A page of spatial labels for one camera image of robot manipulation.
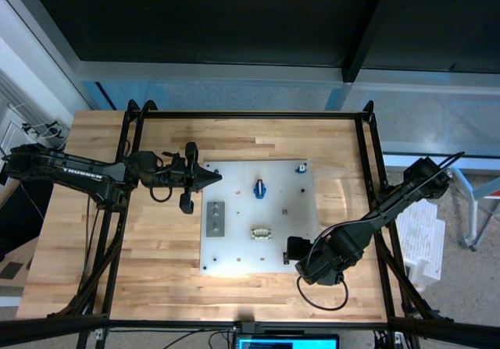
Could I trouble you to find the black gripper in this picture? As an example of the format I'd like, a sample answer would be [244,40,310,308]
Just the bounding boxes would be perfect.
[287,236,345,288]
[167,141,223,215]

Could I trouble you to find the grey metal bar holder plate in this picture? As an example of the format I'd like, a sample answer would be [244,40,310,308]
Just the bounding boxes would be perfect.
[205,199,227,237]

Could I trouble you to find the beige connector housing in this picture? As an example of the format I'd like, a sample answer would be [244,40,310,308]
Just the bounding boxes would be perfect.
[250,226,273,244]

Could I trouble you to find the blue plastic connector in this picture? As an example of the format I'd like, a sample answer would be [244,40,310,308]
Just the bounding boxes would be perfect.
[252,177,267,201]

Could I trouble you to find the clear plastic tub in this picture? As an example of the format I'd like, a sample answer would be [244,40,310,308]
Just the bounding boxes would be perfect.
[314,168,354,230]

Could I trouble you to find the white task board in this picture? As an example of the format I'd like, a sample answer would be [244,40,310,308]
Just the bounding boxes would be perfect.
[198,158,325,276]

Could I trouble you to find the laptop screen blue edge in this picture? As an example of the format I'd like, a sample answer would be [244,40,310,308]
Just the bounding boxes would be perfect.
[233,333,340,349]

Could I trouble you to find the white perforated foam block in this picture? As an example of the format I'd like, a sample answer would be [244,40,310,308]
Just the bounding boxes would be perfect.
[395,202,447,292]

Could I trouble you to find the power strip with plugs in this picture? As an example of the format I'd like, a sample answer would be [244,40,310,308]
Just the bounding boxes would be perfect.
[20,119,68,141]

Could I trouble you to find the grey metal stand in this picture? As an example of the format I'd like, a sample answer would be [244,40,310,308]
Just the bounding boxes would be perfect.
[447,166,500,253]

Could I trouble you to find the small black table camera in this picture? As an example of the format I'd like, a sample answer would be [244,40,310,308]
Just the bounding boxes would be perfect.
[237,312,259,333]

